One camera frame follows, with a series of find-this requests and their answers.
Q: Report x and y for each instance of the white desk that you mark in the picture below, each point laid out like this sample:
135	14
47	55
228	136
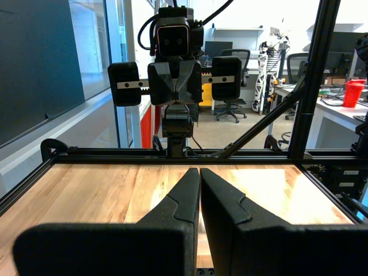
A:
339	112

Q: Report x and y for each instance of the small black computer monitor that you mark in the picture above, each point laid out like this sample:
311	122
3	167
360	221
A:
218	49

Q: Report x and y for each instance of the yellow drawer cabinet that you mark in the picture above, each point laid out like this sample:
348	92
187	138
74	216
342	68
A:
207	96

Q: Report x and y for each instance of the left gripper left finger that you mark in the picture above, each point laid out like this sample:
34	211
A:
115	250

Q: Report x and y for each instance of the red plastic jug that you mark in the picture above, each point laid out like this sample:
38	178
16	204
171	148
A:
352	95

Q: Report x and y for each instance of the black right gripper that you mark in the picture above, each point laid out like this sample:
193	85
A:
125	86

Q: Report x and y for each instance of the red panel cabinet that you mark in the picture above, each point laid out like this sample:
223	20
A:
146	129

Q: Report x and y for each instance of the black box with white labels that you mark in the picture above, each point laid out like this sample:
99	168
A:
336	178

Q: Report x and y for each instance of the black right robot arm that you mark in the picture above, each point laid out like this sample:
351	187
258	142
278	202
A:
176	126

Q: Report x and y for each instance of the black mesh office chair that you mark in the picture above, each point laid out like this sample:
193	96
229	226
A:
245	66
296	66

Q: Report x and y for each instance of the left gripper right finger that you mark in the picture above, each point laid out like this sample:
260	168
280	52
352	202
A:
287	253

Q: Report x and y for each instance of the white wall shelf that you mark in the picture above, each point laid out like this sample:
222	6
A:
238	30

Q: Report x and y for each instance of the large black computer monitor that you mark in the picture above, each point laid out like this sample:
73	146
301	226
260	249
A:
342	57

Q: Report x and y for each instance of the black aluminium frame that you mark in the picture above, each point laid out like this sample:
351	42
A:
115	152

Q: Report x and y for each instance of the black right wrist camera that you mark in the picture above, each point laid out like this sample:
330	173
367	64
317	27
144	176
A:
172	40

